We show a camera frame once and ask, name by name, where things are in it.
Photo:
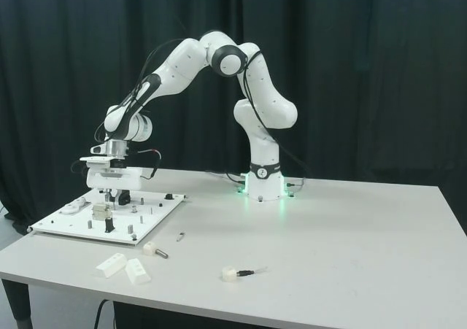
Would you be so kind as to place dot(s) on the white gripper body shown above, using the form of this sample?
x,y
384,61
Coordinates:
x,y
131,179

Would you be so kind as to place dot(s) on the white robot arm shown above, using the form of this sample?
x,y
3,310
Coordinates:
x,y
281,106

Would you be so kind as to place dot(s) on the metal square peg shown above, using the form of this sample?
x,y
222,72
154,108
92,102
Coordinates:
x,y
129,230

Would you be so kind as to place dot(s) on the thick metal round peg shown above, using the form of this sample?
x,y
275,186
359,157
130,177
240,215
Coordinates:
x,y
162,254

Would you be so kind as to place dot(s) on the black D-SUB plug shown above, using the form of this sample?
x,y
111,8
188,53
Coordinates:
x,y
124,197

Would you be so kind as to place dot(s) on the metal BNC plug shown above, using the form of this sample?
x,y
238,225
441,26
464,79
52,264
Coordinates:
x,y
134,209

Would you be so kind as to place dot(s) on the white medium gear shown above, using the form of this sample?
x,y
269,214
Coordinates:
x,y
81,202

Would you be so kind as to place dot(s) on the black upright plug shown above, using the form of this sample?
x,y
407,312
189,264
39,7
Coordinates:
x,y
109,226

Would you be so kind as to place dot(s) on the flat white plate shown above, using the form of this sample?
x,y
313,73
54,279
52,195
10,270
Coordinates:
x,y
95,158

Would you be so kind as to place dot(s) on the white large gear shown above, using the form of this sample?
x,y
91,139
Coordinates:
x,y
71,209

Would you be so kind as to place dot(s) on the white task board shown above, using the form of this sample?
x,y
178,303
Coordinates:
x,y
73,230

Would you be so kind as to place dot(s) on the long white holder with holes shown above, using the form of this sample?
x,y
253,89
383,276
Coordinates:
x,y
138,271
111,266

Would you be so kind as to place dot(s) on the small metal bolt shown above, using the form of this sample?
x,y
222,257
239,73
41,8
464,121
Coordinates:
x,y
180,236

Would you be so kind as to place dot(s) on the black table leg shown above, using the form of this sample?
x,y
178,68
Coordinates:
x,y
16,307

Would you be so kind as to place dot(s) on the black curtain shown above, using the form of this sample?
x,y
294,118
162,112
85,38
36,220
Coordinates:
x,y
365,70

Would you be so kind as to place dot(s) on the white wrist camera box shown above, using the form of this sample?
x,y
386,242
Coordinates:
x,y
97,149

